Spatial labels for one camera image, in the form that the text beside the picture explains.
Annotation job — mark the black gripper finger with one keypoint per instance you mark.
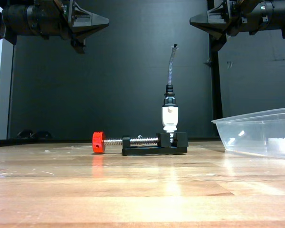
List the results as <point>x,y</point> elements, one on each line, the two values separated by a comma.
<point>211,22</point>
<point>88,22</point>

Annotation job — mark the white receptacle socket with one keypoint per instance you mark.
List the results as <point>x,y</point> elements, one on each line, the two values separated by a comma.
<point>170,118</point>

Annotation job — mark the clear plastic tub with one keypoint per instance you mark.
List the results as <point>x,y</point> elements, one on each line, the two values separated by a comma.
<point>251,133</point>

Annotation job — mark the black clamp with red knob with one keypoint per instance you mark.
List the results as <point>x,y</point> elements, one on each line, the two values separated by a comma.
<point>154,150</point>

